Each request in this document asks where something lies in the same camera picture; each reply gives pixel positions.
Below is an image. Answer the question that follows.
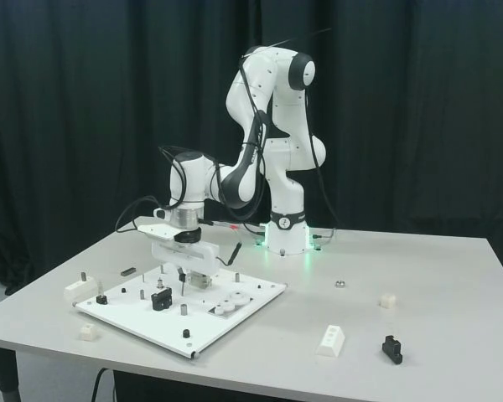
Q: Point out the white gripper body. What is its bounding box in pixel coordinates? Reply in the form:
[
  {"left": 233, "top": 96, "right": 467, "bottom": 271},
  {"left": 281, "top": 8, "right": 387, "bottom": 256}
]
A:
[{"left": 150, "top": 239, "right": 218, "bottom": 271}]

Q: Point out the white peg holder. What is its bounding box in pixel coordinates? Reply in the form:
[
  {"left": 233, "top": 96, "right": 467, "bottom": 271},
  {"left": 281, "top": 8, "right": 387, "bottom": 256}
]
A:
[{"left": 63, "top": 274, "right": 98, "bottom": 302}]

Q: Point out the black wrist band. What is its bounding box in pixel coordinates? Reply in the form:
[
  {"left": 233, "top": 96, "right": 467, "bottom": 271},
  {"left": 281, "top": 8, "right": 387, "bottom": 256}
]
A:
[{"left": 174, "top": 229, "right": 203, "bottom": 245}]

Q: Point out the flat white mounting plate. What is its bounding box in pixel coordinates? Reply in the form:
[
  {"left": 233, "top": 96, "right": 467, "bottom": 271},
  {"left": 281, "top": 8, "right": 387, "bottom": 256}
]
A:
[{"left": 136, "top": 224, "right": 180, "bottom": 243}]

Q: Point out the white task board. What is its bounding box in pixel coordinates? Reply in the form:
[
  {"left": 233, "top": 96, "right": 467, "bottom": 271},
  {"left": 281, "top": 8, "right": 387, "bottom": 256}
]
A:
[{"left": 73, "top": 262, "right": 288, "bottom": 360}]

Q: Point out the small white cube holder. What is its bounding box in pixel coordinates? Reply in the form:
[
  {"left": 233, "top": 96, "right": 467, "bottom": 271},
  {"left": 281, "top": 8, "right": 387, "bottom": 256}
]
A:
[{"left": 79, "top": 322, "right": 101, "bottom": 343}]

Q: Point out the long white holder with holes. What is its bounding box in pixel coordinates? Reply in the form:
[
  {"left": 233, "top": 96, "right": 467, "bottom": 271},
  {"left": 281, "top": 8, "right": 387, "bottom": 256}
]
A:
[{"left": 315, "top": 324, "right": 345, "bottom": 358}]

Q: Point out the black table leg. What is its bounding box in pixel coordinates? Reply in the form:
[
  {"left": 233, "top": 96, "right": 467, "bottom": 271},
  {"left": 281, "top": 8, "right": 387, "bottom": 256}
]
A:
[{"left": 0, "top": 343, "right": 18, "bottom": 402}]

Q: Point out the black D-SUB plug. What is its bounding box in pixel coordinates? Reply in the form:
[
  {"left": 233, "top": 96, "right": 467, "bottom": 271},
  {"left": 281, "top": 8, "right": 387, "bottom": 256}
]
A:
[{"left": 381, "top": 333, "right": 404, "bottom": 364}]

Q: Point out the black curtain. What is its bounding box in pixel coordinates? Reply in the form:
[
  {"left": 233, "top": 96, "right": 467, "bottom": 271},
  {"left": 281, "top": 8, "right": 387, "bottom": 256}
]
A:
[{"left": 0, "top": 0, "right": 503, "bottom": 294}]

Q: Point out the silver wrist ring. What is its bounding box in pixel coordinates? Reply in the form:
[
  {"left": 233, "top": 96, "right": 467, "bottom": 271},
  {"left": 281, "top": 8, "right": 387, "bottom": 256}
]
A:
[{"left": 169, "top": 207, "right": 205, "bottom": 230}]

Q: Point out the thin black rod on wire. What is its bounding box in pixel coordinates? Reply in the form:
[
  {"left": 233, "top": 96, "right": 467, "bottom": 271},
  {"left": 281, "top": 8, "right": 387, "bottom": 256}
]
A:
[{"left": 197, "top": 217, "right": 242, "bottom": 267}]

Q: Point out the black base cable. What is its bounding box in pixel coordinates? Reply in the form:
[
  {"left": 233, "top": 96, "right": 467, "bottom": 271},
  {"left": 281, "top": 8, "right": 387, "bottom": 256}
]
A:
[{"left": 241, "top": 220, "right": 269, "bottom": 235}]

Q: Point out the black camera cable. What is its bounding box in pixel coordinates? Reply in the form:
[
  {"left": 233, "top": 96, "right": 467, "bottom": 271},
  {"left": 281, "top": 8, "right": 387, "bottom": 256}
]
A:
[{"left": 116, "top": 196, "right": 173, "bottom": 234}]

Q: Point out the black cable under table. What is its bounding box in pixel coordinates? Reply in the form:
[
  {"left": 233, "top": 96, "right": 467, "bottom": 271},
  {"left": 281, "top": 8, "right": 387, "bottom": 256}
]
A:
[{"left": 92, "top": 367, "right": 112, "bottom": 402}]

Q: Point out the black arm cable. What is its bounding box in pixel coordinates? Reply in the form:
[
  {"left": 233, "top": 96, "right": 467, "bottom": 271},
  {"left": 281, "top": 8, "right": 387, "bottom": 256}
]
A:
[{"left": 158, "top": 53, "right": 274, "bottom": 222}]

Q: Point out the black shoulder cable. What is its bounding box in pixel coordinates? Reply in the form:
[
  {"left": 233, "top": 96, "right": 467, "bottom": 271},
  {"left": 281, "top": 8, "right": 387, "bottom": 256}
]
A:
[{"left": 302, "top": 81, "right": 340, "bottom": 242}]

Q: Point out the thin black cable tie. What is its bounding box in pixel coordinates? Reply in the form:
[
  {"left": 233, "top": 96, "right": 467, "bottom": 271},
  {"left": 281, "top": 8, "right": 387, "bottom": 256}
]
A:
[{"left": 257, "top": 27, "right": 333, "bottom": 54}]

